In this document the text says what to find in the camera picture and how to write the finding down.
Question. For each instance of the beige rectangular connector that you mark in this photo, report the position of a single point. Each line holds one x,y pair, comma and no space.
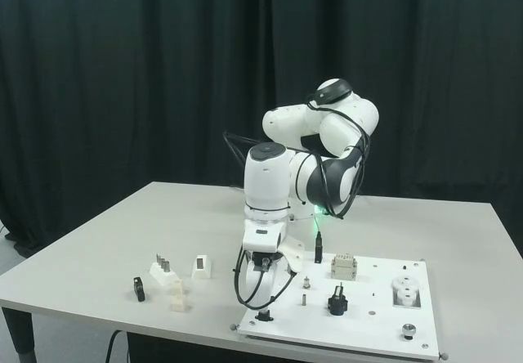
341,267

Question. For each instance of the large black box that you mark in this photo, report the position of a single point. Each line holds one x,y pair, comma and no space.
184,348

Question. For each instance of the white medium gear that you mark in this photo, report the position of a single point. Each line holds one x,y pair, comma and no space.
408,297

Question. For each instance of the medium metal round peg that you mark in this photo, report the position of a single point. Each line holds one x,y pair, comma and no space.
162,262

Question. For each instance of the small metal round peg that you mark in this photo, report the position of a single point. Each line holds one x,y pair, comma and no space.
158,258

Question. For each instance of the white square peg holder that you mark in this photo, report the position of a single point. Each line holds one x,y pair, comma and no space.
201,272

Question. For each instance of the black table leg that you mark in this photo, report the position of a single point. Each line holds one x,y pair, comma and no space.
18,334

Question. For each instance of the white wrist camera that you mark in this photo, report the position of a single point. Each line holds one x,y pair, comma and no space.
265,238

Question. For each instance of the black USB plug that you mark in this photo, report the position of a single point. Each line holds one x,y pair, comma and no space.
318,250

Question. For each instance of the large metal round peg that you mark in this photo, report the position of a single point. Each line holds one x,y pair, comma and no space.
166,265

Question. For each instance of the small cream plug holder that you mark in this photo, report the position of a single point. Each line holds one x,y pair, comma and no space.
177,288
180,305

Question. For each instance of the white round peg holder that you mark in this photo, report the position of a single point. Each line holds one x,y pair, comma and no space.
157,275

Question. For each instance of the black curtain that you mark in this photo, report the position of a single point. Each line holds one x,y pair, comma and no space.
122,52

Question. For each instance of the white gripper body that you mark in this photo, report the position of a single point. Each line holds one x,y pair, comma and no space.
271,287

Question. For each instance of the black waterproof plug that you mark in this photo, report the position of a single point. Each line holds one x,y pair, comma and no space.
337,302

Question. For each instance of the metal square peg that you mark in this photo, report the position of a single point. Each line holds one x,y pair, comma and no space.
200,263

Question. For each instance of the small grey marker ball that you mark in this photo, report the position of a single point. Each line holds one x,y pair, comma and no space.
233,327

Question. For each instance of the black D-SUB plug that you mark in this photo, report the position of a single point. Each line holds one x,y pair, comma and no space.
139,290

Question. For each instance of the white large gear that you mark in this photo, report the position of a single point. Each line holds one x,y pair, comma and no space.
402,284

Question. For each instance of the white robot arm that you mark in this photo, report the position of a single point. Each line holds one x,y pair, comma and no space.
267,183

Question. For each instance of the metal knurled bolt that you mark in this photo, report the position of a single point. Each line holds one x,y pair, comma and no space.
408,330

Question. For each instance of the metal BNC plug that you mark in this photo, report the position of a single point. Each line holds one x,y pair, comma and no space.
305,283

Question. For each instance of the white task board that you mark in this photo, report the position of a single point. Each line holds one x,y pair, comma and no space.
359,326

